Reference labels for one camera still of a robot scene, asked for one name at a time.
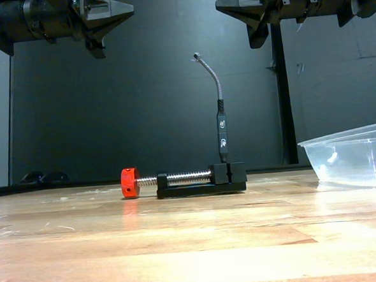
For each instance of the black USB-C socket adapter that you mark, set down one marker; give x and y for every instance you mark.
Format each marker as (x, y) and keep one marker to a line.
(223, 143)

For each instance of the clear plastic tub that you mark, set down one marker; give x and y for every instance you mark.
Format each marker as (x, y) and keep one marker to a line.
(345, 157)

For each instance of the black clamp with red knob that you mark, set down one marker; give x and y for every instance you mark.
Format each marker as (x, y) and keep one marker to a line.
(235, 176)

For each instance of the black vertical room post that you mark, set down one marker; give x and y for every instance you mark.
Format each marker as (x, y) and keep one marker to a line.
(285, 109)

